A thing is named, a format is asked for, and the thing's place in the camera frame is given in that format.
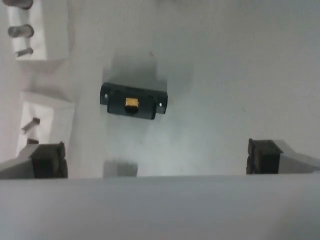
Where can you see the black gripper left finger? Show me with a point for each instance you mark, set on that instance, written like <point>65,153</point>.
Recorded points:
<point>47,162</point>

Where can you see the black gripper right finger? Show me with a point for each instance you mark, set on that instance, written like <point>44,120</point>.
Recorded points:
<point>262,158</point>

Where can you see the white peg holder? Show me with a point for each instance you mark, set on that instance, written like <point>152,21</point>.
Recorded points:
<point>62,117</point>
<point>50,37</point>

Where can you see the small metal round peg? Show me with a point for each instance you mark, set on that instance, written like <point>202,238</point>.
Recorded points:
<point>23,52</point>

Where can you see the large metal round peg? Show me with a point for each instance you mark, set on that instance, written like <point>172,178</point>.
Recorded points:
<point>21,30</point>
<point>25,4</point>

